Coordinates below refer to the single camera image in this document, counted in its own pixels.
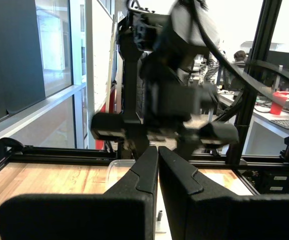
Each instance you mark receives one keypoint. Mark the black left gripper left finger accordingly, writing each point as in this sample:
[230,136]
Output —
[97,215]

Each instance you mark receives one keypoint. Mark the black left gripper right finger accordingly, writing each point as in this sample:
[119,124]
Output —
[222,217]

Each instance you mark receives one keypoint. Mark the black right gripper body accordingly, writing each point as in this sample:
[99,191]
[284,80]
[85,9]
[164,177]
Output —
[107,126]

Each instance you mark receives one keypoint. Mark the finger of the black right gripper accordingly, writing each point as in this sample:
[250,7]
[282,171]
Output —
[188,148]
[138,150]

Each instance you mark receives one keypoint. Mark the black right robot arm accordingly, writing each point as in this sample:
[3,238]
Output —
[132,75]

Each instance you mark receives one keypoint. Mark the red sign panel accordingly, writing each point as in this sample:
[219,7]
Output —
[100,145]

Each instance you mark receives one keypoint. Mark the clear plastic tub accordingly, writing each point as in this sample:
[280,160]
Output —
[119,167]

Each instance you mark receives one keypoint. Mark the white task board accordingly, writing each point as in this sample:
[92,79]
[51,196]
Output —
[163,200]

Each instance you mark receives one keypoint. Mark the black controller box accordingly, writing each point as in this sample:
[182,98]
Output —
[267,182]

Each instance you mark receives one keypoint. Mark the thick metal peg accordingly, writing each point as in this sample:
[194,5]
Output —
[160,215]

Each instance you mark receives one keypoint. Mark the grey metal plate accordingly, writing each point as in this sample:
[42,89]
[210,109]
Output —
[160,228]

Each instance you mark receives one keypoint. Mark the white office desk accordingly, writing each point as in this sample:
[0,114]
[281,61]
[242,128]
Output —
[264,140]

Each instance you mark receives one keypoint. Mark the person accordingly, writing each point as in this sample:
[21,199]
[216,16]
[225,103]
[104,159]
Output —
[240,56]
[212,71]

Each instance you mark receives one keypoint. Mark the red container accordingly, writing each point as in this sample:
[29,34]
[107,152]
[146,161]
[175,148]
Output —
[279,105]

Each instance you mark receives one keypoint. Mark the black keyboard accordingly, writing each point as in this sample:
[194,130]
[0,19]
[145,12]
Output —
[287,123]

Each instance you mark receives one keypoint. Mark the black computer monitor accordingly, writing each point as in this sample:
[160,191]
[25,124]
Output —
[287,60]

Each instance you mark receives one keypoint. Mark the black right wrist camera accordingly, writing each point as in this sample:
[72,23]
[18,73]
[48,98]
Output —
[174,102]

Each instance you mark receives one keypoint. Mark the black metal frame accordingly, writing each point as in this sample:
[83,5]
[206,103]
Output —
[59,153]

